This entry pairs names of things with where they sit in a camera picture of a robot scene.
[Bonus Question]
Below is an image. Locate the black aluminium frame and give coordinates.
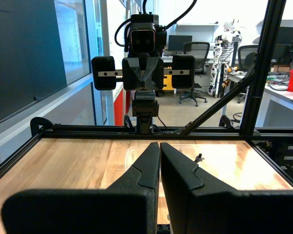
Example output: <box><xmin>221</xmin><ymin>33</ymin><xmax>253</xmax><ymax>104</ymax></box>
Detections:
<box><xmin>0</xmin><ymin>0</ymin><xmax>293</xmax><ymax>188</ymax></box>

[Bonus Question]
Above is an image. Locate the black mesh office chair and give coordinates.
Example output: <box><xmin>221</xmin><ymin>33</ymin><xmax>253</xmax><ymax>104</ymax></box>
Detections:
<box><xmin>178</xmin><ymin>41</ymin><xmax>211</xmax><ymax>107</ymax></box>
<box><xmin>237</xmin><ymin>44</ymin><xmax>259</xmax><ymax>103</ymax></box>

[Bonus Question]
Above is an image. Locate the white lattice robot figure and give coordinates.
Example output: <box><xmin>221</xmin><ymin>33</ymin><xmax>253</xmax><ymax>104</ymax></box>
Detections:
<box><xmin>208</xmin><ymin>19</ymin><xmax>245</xmax><ymax>95</ymax></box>

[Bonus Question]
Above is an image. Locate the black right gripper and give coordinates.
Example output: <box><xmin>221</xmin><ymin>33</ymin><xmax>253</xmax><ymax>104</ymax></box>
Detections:
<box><xmin>91</xmin><ymin>55</ymin><xmax>196</xmax><ymax>91</ymax></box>

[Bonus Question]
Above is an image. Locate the black computer monitor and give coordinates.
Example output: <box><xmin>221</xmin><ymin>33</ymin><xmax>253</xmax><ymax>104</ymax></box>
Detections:
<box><xmin>167</xmin><ymin>35</ymin><xmax>193</xmax><ymax>56</ymax></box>
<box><xmin>273</xmin><ymin>26</ymin><xmax>293</xmax><ymax>62</ymax></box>

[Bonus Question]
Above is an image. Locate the yellow cabinet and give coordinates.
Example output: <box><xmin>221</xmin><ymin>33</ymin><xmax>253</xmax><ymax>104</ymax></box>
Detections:
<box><xmin>161</xmin><ymin>74</ymin><xmax>174</xmax><ymax>91</ymax></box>

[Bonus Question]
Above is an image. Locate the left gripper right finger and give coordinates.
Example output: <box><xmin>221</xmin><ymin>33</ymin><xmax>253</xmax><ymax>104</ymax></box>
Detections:
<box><xmin>160</xmin><ymin>142</ymin><xmax>293</xmax><ymax>234</ymax></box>

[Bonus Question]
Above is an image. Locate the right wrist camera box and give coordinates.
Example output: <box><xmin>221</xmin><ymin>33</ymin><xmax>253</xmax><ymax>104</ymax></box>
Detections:
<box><xmin>130</xmin><ymin>22</ymin><xmax>157</xmax><ymax>54</ymax></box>

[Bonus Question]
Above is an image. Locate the white office desk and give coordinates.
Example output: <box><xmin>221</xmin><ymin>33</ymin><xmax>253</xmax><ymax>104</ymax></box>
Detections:
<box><xmin>228</xmin><ymin>73</ymin><xmax>293</xmax><ymax>128</ymax></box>

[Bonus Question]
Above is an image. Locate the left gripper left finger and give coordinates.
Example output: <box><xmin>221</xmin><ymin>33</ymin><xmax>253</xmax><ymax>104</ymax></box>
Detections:
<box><xmin>1</xmin><ymin>142</ymin><xmax>161</xmax><ymax>234</ymax></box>

